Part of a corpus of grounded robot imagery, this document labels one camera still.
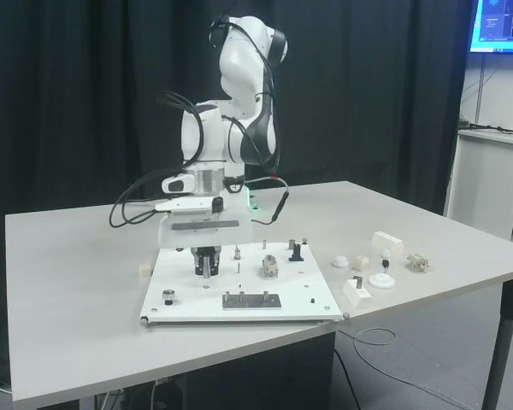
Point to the metal round peg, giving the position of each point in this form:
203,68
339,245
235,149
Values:
357,282

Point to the metal bolt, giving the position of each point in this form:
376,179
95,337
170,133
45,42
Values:
169,296

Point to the white cabinet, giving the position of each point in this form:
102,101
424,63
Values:
487,188

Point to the long white holder block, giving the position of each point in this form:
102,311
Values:
387,242

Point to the white medium gear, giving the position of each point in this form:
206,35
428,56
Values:
381,282

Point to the small white holder block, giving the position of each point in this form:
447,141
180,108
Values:
361,262

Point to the small white cube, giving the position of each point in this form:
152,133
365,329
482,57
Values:
143,271

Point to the white task board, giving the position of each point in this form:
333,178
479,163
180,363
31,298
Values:
196,305

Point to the black and white plug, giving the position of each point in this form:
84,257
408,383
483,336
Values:
386,261

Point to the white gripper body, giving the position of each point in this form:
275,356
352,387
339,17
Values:
205,235

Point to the thin black rod red tag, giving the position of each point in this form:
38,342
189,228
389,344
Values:
281,205

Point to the black curtain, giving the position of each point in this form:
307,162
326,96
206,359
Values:
68,85

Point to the beige metal connector plug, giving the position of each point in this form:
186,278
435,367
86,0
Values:
417,261

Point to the grey table leg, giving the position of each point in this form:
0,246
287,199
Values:
502,341

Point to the white small gear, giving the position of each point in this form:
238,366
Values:
340,262

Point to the white peg holder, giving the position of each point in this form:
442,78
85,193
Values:
359,298

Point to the black item on cabinet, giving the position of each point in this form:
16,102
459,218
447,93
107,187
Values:
496,128

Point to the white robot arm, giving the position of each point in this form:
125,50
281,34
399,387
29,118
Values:
205,141

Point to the blue screen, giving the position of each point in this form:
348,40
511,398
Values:
502,25

